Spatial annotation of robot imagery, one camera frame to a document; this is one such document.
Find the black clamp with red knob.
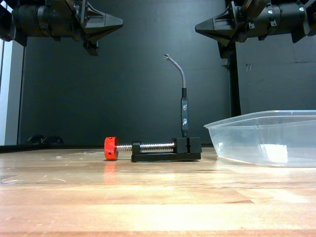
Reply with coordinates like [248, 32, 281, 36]
[103, 136, 202, 163]

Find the USB-C connector with braided cable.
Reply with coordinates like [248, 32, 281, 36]
[162, 53, 191, 116]

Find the black frame post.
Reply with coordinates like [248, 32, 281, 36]
[222, 41, 242, 118]

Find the clear plastic tub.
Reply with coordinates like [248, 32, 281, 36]
[203, 110, 316, 168]

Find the black frame corner bracket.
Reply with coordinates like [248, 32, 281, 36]
[41, 135, 65, 145]
[26, 134, 45, 145]

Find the black USB-C socket adapter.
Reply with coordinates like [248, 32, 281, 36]
[179, 113, 190, 139]

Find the black frame rail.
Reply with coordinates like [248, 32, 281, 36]
[0, 144, 215, 154]

